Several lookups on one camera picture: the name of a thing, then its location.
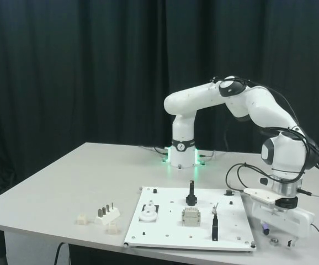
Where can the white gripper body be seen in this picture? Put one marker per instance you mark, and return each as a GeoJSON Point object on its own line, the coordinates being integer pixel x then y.
{"type": "Point", "coordinates": [300, 220]}

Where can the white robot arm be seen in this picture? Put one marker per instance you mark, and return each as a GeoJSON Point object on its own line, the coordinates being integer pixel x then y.
{"type": "Point", "coordinates": [192, 96]}

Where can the flat white mounting plate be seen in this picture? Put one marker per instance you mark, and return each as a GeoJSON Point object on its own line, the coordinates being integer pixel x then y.
{"type": "Point", "coordinates": [261, 195]}

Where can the black D-SUB plug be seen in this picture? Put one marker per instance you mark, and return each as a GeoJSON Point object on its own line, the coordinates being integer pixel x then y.
{"type": "Point", "coordinates": [215, 230]}

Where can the small grey metal plug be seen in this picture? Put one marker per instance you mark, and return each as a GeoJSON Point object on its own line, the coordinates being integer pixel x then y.
{"type": "Point", "coordinates": [214, 211]}

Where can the grey waterproof plug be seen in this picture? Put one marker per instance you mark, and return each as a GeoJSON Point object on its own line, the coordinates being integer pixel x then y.
{"type": "Point", "coordinates": [189, 217]}

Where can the tall black plug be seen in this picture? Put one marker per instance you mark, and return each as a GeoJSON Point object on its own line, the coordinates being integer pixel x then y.
{"type": "Point", "coordinates": [191, 199]}

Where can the white task board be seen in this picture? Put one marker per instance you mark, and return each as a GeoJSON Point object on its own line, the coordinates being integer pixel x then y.
{"type": "Point", "coordinates": [176, 234]}

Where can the white small gear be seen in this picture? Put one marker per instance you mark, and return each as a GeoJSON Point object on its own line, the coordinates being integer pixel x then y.
{"type": "Point", "coordinates": [150, 206]}

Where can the white large gear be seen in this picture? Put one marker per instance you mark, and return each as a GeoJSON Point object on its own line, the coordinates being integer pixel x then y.
{"type": "Point", "coordinates": [148, 216]}

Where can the small white holder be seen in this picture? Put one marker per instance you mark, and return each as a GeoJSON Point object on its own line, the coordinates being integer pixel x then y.
{"type": "Point", "coordinates": [82, 220]}
{"type": "Point", "coordinates": [112, 229]}

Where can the white peg holder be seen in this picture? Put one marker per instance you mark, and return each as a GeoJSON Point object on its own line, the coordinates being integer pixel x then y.
{"type": "Point", "coordinates": [112, 216]}

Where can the metal square peg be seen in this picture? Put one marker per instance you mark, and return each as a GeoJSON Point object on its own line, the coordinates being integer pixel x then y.
{"type": "Point", "coordinates": [99, 213]}
{"type": "Point", "coordinates": [104, 210]}

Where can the black curtains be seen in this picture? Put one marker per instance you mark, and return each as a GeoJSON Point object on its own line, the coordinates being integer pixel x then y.
{"type": "Point", "coordinates": [93, 69]}

